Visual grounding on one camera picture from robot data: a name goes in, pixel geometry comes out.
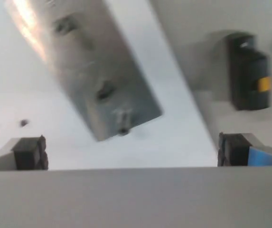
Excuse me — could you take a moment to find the white task board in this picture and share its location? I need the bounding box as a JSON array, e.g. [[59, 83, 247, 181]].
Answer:
[[0, 0, 218, 171]]

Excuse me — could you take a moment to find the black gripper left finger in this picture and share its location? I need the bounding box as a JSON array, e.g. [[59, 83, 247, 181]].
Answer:
[[0, 135, 48, 171]]

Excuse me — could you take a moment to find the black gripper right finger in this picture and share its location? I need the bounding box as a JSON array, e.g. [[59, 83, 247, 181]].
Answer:
[[217, 132, 272, 167]]

